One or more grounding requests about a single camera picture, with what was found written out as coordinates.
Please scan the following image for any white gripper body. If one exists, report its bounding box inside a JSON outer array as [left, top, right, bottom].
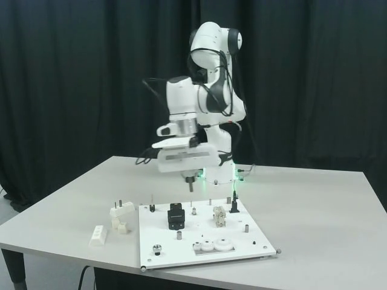
[[156, 144, 220, 174]]

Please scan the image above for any white square peg holder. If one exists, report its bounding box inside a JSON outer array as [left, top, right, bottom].
[[109, 200, 135, 218]]

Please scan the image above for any black D-SUB plug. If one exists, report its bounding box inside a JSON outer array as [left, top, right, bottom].
[[166, 202, 186, 231]]

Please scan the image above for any beige waterproof connector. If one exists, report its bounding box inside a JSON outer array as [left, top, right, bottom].
[[212, 205, 229, 228]]

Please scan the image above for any white task board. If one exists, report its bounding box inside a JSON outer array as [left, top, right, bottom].
[[138, 199, 279, 269]]

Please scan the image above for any white holder with round holes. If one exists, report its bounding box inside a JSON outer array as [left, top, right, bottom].
[[88, 224, 108, 247]]

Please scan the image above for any black curtain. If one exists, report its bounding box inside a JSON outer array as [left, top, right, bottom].
[[0, 0, 387, 209]]

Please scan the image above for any dark table leg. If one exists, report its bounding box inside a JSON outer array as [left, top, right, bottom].
[[0, 248, 25, 290]]

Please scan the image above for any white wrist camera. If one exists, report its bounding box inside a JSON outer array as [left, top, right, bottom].
[[155, 121, 178, 137]]

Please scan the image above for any black camera cable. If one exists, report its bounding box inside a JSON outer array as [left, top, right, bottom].
[[135, 147, 160, 166]]

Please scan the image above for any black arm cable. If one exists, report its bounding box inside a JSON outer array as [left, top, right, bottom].
[[141, 48, 243, 118]]

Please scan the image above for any black cable under table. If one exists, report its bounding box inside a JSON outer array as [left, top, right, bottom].
[[79, 265, 95, 290]]

